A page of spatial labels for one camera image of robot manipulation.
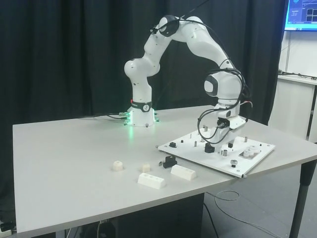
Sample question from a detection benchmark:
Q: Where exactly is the thin grey cable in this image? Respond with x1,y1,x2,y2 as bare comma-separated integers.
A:
205,190,295,238

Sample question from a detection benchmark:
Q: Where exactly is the black curtain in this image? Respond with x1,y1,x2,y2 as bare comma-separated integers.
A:
0,0,285,139

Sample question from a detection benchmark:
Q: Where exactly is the flat white mounting plate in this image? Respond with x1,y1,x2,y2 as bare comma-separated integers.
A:
229,116,249,131

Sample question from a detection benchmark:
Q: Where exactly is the black D-SUB plug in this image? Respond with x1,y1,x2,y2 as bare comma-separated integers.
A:
159,155,178,167

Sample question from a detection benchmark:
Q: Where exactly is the black table leg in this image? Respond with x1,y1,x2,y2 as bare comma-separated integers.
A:
289,162,311,238

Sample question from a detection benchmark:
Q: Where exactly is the blue screen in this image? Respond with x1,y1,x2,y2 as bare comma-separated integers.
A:
284,0,317,32

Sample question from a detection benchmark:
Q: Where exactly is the black base cable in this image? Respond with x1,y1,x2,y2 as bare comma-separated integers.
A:
81,113,130,121

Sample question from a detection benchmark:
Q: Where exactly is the small white camera box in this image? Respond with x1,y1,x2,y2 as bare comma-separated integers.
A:
216,109,232,119

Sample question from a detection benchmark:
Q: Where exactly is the white cabinet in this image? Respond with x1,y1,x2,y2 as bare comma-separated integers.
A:
268,71,317,144

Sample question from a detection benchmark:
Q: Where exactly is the white peg holder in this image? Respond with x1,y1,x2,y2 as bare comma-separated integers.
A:
137,173,166,190
170,165,198,180

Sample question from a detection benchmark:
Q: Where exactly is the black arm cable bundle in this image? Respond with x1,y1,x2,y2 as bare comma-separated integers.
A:
150,0,251,110

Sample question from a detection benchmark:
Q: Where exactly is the black looped camera cable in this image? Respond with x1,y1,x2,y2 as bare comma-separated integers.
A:
197,105,240,145

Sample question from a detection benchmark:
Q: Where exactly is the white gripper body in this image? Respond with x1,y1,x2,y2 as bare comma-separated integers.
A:
210,126,235,151

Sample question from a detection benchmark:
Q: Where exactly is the white task board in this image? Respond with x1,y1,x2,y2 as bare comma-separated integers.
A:
155,125,276,179

